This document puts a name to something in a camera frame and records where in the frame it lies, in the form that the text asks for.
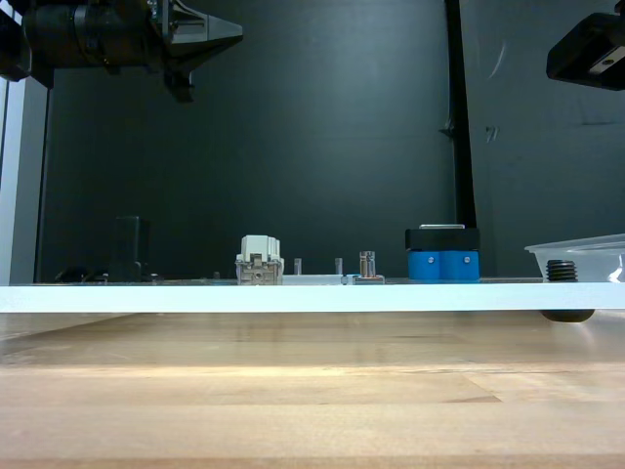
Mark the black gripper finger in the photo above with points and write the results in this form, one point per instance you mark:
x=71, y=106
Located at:
x=210, y=29
x=190, y=54

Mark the white task board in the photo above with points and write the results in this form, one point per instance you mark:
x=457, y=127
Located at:
x=293, y=298

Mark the black threaded screw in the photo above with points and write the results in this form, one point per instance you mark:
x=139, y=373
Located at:
x=561, y=271

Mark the blue black D-sub connector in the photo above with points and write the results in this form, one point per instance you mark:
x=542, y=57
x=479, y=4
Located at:
x=442, y=259

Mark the black rubber board foot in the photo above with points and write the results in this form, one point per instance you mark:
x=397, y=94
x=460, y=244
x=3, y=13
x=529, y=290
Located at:
x=566, y=316

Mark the clear plastic tub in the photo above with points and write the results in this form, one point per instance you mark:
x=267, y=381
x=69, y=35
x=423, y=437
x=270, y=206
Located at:
x=586, y=254

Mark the beige connector housing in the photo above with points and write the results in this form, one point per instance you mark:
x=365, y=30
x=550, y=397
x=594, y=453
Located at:
x=259, y=259

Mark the black vertical post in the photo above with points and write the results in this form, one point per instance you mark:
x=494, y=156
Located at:
x=459, y=122

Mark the aluminium clamp block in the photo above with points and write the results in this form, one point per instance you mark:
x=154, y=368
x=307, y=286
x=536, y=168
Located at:
x=312, y=279

